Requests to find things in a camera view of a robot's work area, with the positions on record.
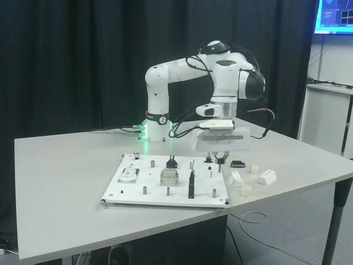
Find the small white holder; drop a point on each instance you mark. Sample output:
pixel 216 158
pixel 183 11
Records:
pixel 247 190
pixel 254 169

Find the black D-SUB plug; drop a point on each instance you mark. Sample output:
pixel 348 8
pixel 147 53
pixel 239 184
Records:
pixel 238 164

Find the black USB plug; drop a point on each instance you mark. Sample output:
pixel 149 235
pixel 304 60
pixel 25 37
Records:
pixel 191 187

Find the white power strip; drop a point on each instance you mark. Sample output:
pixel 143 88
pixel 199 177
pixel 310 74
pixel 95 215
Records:
pixel 2 251

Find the blue screen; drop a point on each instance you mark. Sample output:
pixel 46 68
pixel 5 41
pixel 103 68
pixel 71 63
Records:
pixel 335 16

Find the long white peg holder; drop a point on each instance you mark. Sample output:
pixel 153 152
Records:
pixel 236 179

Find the white small gear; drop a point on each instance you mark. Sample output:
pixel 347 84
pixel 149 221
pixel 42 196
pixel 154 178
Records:
pixel 131 167

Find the black table leg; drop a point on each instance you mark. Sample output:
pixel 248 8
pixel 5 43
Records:
pixel 335 220

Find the wide white peg holder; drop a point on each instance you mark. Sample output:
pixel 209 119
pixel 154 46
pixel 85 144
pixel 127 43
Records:
pixel 266 177

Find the metal square peg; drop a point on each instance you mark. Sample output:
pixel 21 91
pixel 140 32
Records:
pixel 213 193

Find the black curtain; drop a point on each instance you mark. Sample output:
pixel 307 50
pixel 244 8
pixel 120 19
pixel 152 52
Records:
pixel 82 55

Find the white large gear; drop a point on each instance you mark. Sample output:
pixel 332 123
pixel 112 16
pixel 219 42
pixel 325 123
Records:
pixel 127 177

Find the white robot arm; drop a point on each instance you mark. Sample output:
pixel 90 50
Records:
pixel 176 69

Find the black upright plug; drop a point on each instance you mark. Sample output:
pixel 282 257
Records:
pixel 171 163

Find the metal bolt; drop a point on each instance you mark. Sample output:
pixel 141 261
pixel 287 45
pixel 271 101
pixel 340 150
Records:
pixel 207 159

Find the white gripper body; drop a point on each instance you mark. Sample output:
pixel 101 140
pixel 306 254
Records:
pixel 220 143

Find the white task board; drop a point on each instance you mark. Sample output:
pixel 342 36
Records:
pixel 165 200

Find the white cabinet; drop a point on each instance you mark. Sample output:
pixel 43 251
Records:
pixel 328 121

